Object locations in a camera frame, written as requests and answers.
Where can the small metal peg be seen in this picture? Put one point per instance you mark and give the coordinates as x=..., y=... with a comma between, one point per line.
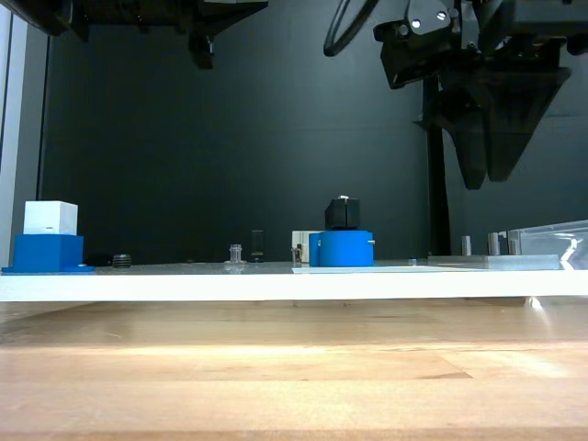
x=466, y=245
x=494, y=243
x=514, y=243

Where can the D-sub connector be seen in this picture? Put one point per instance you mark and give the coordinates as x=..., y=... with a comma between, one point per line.
x=342, y=213

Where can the black USB socket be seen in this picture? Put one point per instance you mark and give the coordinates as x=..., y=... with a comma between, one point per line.
x=257, y=243

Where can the clear plastic tub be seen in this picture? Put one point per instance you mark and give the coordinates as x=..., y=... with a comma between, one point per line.
x=551, y=239

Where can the blue round connector mount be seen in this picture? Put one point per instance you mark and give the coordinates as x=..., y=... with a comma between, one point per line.
x=342, y=250

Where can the white multi-pin connector housing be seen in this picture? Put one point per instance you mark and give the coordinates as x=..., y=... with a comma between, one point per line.
x=301, y=239

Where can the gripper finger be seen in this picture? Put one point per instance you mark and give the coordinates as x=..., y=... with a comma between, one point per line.
x=514, y=105
x=216, y=16
x=466, y=124

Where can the white ethernet socket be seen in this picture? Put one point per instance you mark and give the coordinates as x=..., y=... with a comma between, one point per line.
x=50, y=216

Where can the aluminium peg plate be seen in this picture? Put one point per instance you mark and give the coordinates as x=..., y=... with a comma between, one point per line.
x=519, y=263

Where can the blue socket bracket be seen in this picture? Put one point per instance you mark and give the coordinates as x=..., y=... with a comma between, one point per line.
x=46, y=252

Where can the black threaded knob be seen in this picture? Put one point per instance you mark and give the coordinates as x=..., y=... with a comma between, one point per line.
x=121, y=261

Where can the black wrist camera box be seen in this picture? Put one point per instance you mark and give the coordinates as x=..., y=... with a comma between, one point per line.
x=413, y=59

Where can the white taskboard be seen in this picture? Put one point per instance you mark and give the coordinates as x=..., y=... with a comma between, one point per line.
x=229, y=285

